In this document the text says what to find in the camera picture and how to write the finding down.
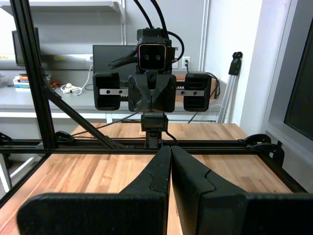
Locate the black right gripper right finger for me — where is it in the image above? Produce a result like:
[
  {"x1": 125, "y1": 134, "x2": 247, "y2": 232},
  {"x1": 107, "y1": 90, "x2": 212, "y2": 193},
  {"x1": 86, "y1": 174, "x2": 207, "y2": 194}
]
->
[{"x1": 171, "y1": 145, "x2": 313, "y2": 235}]

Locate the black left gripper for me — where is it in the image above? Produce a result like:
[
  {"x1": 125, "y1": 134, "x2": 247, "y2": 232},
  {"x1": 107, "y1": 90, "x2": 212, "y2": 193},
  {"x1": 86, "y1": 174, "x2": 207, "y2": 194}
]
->
[{"x1": 92, "y1": 72, "x2": 211, "y2": 113}]

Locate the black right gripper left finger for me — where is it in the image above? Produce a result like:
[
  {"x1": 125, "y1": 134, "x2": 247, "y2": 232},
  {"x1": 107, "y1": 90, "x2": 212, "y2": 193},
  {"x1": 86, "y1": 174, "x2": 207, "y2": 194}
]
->
[{"x1": 16, "y1": 145, "x2": 172, "y2": 235}]

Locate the black computer monitor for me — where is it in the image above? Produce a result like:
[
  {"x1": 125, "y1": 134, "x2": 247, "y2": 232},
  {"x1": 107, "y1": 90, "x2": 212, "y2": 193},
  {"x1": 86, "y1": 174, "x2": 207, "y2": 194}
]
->
[
  {"x1": 11, "y1": 27, "x2": 40, "y2": 68},
  {"x1": 92, "y1": 45, "x2": 138, "y2": 72}
]

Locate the grey office desk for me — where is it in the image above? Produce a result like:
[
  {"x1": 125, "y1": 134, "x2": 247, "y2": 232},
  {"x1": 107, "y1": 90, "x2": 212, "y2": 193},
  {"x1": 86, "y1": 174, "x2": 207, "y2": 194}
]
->
[{"x1": 0, "y1": 70, "x2": 228, "y2": 123}]

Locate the stack of books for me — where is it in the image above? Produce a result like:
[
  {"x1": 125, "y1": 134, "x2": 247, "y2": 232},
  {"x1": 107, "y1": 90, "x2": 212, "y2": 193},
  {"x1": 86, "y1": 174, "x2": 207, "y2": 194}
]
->
[{"x1": 13, "y1": 74, "x2": 31, "y2": 92}]

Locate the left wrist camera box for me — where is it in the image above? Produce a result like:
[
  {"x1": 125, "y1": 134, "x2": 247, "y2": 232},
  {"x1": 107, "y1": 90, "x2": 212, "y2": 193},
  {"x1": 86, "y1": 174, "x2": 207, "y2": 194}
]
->
[{"x1": 137, "y1": 38, "x2": 172, "y2": 74}]

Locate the braided black cable sleeve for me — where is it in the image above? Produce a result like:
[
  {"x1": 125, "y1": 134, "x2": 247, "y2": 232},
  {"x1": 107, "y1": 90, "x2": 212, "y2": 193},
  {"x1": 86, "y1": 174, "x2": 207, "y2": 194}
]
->
[{"x1": 108, "y1": 50, "x2": 138, "y2": 71}]

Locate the black left wrist cable loop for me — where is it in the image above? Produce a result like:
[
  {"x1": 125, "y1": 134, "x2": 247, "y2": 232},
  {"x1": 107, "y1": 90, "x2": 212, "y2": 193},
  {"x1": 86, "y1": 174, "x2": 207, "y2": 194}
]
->
[{"x1": 168, "y1": 31, "x2": 184, "y2": 62}]

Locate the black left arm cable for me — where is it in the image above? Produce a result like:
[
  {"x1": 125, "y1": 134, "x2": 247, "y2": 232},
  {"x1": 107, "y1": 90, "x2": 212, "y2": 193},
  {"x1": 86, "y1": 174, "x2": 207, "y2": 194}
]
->
[
  {"x1": 133, "y1": 0, "x2": 154, "y2": 29},
  {"x1": 150, "y1": 0, "x2": 167, "y2": 31}
]

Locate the white coiled cable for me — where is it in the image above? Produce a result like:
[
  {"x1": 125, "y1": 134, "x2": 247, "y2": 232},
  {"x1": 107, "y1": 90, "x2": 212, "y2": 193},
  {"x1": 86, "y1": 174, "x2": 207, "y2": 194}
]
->
[{"x1": 60, "y1": 65, "x2": 93, "y2": 95}]

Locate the black metal table frame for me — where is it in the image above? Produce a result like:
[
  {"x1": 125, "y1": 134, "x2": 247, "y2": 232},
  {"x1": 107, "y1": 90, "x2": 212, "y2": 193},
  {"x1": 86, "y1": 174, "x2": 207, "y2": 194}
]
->
[{"x1": 0, "y1": 0, "x2": 309, "y2": 206}]

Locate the white wall shelf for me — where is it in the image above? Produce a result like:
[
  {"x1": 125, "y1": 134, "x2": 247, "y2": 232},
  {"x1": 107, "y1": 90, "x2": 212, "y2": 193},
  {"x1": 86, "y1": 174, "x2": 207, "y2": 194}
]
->
[{"x1": 0, "y1": 0, "x2": 127, "y2": 46}]

